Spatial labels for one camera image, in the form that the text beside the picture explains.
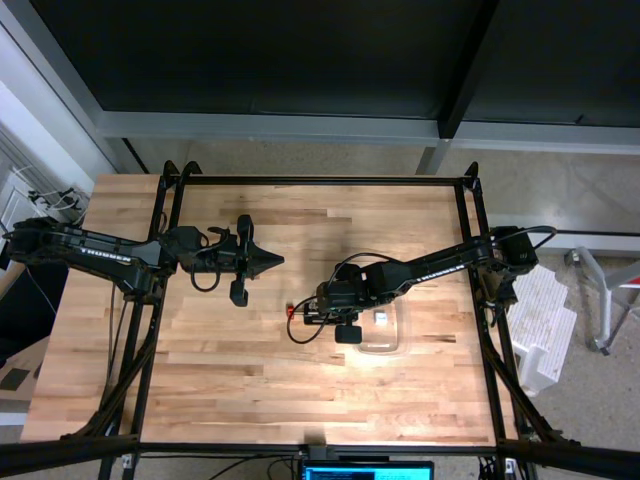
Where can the small white block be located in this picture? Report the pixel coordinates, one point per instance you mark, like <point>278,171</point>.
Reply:
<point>381,318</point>

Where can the small black fixed camera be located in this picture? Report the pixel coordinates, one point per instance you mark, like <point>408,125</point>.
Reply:
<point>316,447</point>

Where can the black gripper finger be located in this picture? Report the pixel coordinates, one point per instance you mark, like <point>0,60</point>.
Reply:
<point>262,255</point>
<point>262,264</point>

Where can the grey metal chair base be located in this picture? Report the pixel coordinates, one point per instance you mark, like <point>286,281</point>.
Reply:
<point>585,257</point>

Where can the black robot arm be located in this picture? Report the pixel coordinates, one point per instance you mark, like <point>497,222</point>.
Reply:
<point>100,252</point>
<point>440,267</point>

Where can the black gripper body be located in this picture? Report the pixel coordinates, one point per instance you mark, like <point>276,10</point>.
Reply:
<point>244,280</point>
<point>347,335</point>

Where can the clear plastic container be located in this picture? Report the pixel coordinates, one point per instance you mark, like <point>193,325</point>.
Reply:
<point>395,335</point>

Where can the screen with blue edge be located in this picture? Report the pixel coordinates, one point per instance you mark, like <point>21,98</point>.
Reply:
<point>365,472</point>

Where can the black metal frame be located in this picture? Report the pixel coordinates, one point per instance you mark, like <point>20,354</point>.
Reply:
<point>320,181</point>

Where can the cardboard box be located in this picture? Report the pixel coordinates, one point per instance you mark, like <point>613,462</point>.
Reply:
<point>30,360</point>

